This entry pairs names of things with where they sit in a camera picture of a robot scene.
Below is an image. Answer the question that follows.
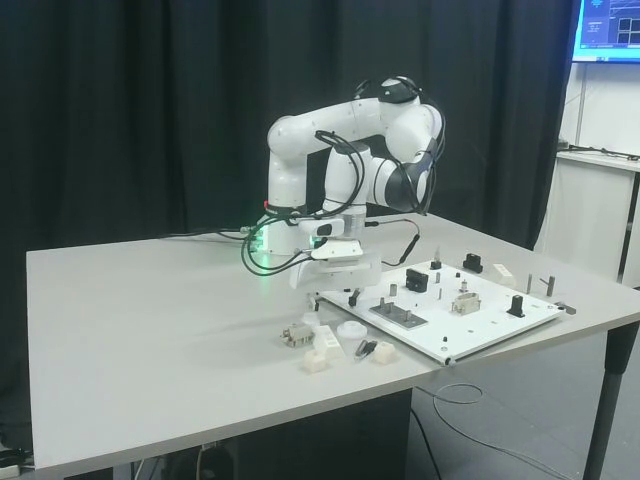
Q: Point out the white power strip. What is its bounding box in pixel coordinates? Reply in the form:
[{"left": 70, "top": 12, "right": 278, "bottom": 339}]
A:
[{"left": 0, "top": 447, "right": 34, "bottom": 479}]

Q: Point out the black curtain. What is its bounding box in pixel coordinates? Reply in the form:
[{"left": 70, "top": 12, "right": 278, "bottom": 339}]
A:
[{"left": 0, "top": 0, "right": 586, "bottom": 454}]

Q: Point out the white holder with print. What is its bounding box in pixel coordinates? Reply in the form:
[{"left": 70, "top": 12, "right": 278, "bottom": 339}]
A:
[{"left": 313, "top": 325, "right": 342, "bottom": 353}]

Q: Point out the white stepped holder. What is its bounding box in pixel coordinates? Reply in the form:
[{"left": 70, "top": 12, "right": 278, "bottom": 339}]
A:
[{"left": 301, "top": 344, "right": 337, "bottom": 374}]

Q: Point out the metal D-SUB plug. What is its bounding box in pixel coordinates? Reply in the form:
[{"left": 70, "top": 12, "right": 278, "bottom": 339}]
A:
[{"left": 277, "top": 323, "right": 314, "bottom": 348}]

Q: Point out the white task board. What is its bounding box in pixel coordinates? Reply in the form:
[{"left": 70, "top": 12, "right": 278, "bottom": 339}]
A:
[{"left": 317, "top": 258, "right": 562, "bottom": 369}]

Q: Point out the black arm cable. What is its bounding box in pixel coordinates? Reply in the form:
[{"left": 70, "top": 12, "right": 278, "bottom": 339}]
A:
[{"left": 313, "top": 75, "right": 448, "bottom": 218}]

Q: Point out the white cabinet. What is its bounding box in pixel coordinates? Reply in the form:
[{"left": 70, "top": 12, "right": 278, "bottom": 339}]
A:
[{"left": 541, "top": 148, "right": 640, "bottom": 289}]

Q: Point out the dark table leg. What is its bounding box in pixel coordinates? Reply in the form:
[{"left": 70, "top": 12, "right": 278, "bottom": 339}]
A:
[{"left": 600, "top": 327, "right": 630, "bottom": 480}]

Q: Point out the black looped foot cable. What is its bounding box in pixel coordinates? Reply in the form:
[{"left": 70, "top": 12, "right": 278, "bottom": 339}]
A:
[{"left": 238, "top": 212, "right": 331, "bottom": 277}]

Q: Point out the grey floor cable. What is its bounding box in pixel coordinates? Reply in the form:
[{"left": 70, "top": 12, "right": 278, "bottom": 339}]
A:
[{"left": 429, "top": 382, "right": 640, "bottom": 464}]

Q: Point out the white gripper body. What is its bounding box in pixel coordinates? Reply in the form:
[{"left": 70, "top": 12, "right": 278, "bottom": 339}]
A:
[{"left": 289, "top": 254, "right": 384, "bottom": 292}]

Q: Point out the thin black rod on wire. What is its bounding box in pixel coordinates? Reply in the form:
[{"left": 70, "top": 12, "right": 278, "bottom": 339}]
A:
[{"left": 398, "top": 233, "right": 420, "bottom": 265}]

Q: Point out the blue screen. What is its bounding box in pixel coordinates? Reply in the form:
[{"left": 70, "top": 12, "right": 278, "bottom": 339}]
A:
[{"left": 571, "top": 0, "right": 640, "bottom": 65}]

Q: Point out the black table cable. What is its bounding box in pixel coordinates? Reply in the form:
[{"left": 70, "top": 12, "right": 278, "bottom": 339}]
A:
[{"left": 167, "top": 227, "right": 251, "bottom": 240}]

